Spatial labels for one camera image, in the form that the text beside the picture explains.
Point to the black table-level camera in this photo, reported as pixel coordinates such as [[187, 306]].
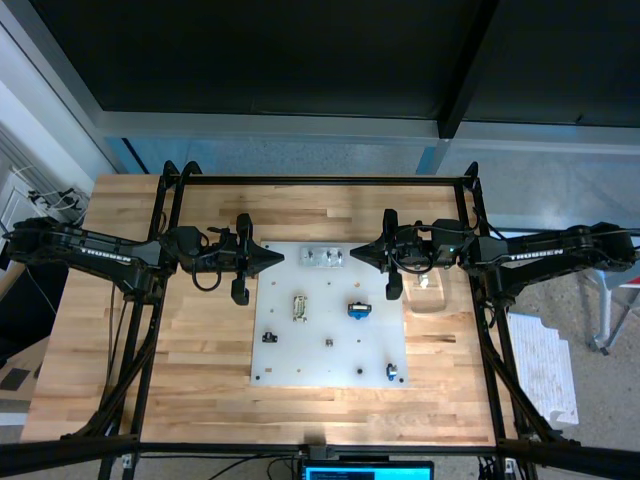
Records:
[[320, 452]]

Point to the small black clamp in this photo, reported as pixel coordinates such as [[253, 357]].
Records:
[[270, 338]]

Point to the beige connector housing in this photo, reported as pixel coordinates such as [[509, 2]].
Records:
[[299, 307]]

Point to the large black box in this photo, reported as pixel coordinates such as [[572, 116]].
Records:
[[25, 315]]

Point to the black power plugs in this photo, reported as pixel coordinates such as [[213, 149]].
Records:
[[42, 198]]

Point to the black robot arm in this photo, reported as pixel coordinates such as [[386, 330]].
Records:
[[100, 252], [530, 256]]

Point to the laptop screen with blue edge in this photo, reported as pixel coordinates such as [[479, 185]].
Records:
[[365, 472]]

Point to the black metal frame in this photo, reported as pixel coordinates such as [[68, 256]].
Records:
[[320, 180]]

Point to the clear RJ45 connector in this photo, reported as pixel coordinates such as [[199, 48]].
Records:
[[424, 282]]

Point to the grey metal chair frame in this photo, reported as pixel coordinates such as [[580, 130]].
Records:
[[603, 320]]

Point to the flat cardboard box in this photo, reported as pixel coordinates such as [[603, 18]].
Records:
[[32, 357]]

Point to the grey aluminium partition frame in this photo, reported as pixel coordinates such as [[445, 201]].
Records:
[[300, 122]]

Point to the white foam sheet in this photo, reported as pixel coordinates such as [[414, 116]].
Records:
[[542, 365]]

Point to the white task board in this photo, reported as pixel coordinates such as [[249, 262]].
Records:
[[320, 320]]

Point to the clear plastic tub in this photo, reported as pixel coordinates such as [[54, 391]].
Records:
[[430, 305]]

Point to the small blue socket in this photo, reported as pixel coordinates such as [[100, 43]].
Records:
[[391, 371]]

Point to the black wall post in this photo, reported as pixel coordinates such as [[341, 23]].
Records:
[[465, 75]]

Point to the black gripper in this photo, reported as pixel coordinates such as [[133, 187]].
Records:
[[235, 255], [407, 250]]

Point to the blue and black connector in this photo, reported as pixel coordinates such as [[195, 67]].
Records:
[[359, 312]]

